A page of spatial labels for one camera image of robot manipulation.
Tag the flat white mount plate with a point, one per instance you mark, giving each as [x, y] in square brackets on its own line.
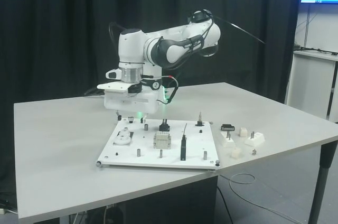
[112, 86]

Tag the white cabinet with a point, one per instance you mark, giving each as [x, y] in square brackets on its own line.
[311, 86]

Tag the black Ethernet plug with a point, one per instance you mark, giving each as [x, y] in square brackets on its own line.
[165, 125]

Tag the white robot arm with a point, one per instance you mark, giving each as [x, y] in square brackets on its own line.
[132, 47]

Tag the small white cube holder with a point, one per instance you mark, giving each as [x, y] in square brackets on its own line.
[243, 132]
[236, 153]

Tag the black USB plug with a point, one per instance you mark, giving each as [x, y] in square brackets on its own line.
[183, 147]

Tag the white small gear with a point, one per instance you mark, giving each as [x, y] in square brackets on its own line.
[126, 130]

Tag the black curtain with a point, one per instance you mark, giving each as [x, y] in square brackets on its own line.
[66, 23]

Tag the metal BNC plug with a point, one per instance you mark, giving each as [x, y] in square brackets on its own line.
[130, 119]

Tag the white large gear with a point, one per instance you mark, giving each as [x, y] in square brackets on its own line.
[122, 142]

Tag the black D-SUB plug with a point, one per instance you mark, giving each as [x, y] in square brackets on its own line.
[227, 127]

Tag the black table leg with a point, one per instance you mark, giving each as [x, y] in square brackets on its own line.
[324, 181]

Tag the white peg holder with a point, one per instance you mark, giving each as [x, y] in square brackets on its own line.
[227, 142]
[255, 140]

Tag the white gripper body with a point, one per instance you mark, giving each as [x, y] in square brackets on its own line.
[137, 102]

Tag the white medium gear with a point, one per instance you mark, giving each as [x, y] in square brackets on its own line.
[123, 136]

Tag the white task board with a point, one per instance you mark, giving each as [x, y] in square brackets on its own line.
[169, 155]

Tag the grey waterproof plug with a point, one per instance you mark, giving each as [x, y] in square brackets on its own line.
[199, 119]

